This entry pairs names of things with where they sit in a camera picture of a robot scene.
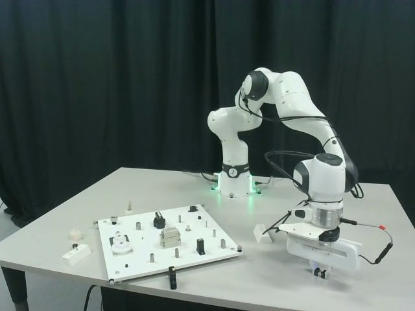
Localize white wedge holder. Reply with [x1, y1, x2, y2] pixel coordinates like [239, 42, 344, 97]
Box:
[61, 242, 91, 267]

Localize long white holder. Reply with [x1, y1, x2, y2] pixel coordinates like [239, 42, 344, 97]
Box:
[254, 223, 273, 244]

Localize black base cables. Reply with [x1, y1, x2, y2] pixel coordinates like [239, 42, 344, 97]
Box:
[200, 170, 292, 190]

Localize white large gear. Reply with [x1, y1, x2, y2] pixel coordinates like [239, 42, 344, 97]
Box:
[112, 244, 133, 257]

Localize dark table leg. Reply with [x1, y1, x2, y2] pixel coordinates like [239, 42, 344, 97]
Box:
[1, 267, 27, 311]

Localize thick black cable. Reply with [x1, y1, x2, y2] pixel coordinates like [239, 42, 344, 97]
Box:
[84, 284, 98, 311]

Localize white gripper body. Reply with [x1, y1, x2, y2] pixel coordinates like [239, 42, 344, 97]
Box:
[285, 233, 361, 271]

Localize black curtain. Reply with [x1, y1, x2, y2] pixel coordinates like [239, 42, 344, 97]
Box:
[0, 0, 415, 224]

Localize white task board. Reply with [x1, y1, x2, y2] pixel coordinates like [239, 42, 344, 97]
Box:
[92, 203, 244, 286]

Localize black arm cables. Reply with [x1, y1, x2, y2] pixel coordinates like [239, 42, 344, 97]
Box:
[237, 86, 364, 236]

